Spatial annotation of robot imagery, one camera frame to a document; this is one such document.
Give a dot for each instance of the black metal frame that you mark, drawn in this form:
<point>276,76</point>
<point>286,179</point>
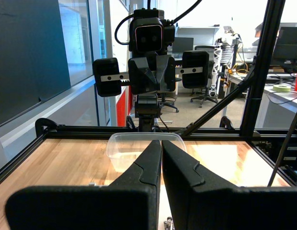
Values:
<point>90,131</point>

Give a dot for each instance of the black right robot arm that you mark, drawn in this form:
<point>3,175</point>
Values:
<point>147,107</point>

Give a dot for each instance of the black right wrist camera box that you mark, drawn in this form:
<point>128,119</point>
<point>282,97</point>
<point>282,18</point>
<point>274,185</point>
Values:
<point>148,38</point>

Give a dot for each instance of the grey desk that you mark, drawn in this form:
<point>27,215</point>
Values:
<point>280,105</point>

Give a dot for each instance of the clear plastic tub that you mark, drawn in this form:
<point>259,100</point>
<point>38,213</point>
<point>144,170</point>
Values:
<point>122,153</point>

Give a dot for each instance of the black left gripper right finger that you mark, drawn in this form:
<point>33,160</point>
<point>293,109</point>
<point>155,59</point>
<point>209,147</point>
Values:
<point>234,210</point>

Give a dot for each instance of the large black computer monitor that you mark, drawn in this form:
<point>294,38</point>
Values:
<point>288,48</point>

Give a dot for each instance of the black office chair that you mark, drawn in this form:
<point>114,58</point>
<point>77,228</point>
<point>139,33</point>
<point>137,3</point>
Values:
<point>202,72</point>

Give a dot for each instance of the black stool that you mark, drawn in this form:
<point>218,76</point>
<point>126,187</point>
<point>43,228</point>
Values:
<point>168,103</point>

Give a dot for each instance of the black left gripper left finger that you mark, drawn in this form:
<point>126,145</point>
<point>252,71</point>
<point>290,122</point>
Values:
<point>90,208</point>

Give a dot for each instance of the green tape roll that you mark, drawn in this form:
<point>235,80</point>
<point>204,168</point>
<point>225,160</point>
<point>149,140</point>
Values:
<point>281,87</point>

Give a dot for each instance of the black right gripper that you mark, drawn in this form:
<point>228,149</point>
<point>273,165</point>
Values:
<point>107,76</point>

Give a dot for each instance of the red panel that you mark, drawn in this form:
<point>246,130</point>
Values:
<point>122,107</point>

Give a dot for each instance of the silver clamp screw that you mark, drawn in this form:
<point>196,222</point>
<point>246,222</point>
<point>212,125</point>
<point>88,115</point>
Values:
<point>168,224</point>

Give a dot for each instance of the white black striped robot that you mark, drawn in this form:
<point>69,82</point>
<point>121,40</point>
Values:
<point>225,55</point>

